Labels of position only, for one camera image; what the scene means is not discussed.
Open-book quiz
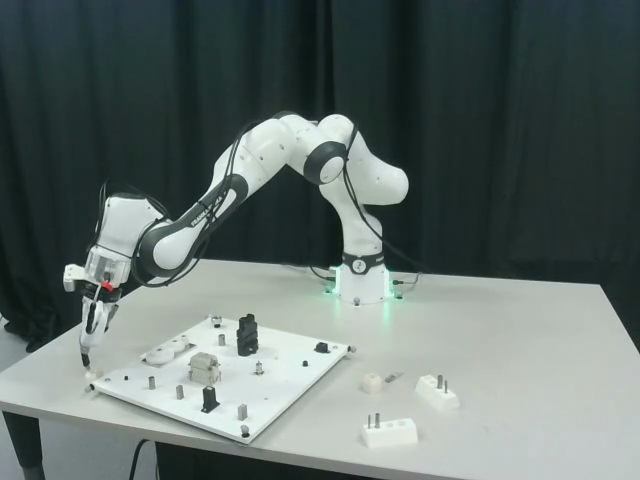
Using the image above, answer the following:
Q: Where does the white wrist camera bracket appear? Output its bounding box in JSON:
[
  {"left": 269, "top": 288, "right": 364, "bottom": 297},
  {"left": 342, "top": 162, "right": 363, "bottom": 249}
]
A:
[{"left": 62, "top": 263, "right": 87, "bottom": 293}]

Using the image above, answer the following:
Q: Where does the black cable under table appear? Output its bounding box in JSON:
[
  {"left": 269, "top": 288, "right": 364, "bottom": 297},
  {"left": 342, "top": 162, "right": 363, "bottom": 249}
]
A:
[{"left": 130, "top": 438, "right": 154, "bottom": 480}]

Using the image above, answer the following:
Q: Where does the black D-SUB plug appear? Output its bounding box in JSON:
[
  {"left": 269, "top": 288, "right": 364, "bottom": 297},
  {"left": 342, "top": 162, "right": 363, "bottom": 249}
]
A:
[{"left": 234, "top": 313, "right": 260, "bottom": 357}]

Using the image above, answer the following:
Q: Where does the black curtain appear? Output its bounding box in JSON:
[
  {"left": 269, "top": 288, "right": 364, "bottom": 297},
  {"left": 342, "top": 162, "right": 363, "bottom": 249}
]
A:
[{"left": 0, "top": 0, "right": 640, "bottom": 354}]

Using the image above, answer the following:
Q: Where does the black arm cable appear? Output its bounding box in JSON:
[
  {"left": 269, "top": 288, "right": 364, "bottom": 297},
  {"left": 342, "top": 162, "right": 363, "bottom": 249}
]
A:
[
  {"left": 342, "top": 122, "right": 389, "bottom": 261},
  {"left": 97, "top": 127, "right": 251, "bottom": 290}
]

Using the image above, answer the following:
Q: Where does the white task board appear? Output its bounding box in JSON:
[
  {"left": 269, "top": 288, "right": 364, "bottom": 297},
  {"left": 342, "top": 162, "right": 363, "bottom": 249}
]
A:
[{"left": 83, "top": 312, "right": 359, "bottom": 445}]

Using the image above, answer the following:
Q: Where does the thin black rod red tag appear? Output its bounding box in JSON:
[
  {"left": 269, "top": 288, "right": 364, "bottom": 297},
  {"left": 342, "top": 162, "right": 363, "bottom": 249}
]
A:
[{"left": 97, "top": 281, "right": 121, "bottom": 332}]

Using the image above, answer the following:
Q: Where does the white peg holder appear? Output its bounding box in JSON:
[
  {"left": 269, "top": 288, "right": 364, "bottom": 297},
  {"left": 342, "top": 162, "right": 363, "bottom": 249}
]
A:
[
  {"left": 415, "top": 373, "right": 460, "bottom": 411},
  {"left": 358, "top": 417, "right": 419, "bottom": 449}
]

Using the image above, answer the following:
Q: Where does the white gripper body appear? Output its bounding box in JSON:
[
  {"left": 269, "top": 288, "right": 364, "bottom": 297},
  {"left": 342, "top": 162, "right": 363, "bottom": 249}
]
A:
[{"left": 78, "top": 298, "right": 111, "bottom": 350}]

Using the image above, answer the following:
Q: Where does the dark table leg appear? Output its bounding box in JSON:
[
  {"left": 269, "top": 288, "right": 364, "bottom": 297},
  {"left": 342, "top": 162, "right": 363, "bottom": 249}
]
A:
[{"left": 0, "top": 410, "right": 42, "bottom": 480}]

